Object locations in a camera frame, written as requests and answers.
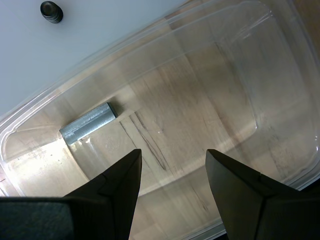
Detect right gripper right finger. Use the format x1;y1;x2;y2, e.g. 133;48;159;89
206;148;320;240

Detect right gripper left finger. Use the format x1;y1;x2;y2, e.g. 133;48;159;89
0;148;143;240

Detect grey metal bar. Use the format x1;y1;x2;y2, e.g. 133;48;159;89
58;101;119;146

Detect clear plastic tub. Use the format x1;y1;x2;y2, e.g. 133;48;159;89
0;0;320;240

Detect white task board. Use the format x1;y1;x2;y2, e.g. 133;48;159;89
0;0;195;120

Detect black set screw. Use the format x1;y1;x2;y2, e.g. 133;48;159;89
39;0;64;26

